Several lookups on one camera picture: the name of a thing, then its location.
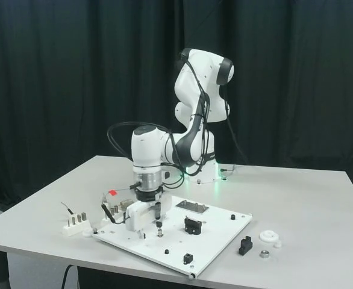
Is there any black cable under table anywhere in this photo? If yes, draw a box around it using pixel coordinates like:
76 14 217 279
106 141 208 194
61 264 78 289

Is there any white large gear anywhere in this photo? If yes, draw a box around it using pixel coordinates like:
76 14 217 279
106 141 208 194
260 229 281 243

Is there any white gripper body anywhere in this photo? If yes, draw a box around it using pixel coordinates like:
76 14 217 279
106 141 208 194
125 195 173 232

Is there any white task board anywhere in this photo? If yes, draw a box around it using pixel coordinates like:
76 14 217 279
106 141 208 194
92 194 254 279

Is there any black curtain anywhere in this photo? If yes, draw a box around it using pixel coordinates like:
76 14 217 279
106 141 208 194
0 0 353 202

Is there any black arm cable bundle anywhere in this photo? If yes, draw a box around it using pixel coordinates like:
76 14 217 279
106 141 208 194
107 54 214 187

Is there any white peg holder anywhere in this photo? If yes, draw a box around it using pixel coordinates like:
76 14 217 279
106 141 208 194
62 219 92 237
100 214 126 226

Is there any black stepped plug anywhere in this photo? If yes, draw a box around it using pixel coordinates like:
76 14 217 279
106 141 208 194
239 237 253 256

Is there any small plug with short cable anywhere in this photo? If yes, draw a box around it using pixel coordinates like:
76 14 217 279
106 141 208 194
61 202 75 218

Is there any black rod with red tag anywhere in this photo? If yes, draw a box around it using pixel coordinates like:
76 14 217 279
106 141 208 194
99 185 134 225

